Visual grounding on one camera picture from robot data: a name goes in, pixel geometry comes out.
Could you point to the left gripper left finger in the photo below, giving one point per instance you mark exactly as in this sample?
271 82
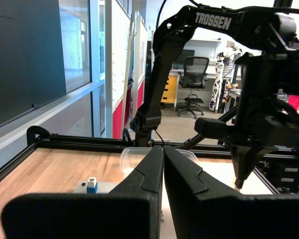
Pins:
102 214

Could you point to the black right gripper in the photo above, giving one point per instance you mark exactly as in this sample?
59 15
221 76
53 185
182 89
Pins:
214 128

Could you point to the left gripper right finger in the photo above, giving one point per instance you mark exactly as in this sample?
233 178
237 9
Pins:
226 216

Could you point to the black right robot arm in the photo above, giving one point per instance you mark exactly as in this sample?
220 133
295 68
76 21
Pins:
214 21

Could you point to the small blue white connector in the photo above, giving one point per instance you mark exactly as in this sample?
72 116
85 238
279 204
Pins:
92 189

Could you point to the white taskboard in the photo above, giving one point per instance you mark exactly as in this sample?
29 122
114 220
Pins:
214 179

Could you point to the black power supply box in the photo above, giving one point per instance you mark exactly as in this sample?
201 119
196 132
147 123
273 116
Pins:
289 174

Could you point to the clear plastic tub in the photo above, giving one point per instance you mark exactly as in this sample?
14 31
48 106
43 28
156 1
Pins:
129 159

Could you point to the white lattice structure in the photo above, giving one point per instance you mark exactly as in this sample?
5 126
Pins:
218 87

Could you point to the black office chair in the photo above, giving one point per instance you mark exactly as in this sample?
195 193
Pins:
194 72

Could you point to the yellow drawer cabinet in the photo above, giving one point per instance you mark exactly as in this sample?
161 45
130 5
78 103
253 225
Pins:
171 89

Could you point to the black computer monitor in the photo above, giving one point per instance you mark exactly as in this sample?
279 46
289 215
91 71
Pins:
187 53

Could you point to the white and red room divider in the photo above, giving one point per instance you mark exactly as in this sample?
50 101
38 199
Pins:
142 62
117 62

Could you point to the black aluminium table frame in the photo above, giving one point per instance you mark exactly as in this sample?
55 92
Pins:
77 140

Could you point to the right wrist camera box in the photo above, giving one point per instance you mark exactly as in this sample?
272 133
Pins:
256 82

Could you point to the grey aluminium window frame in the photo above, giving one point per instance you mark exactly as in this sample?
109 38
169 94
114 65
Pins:
64 99

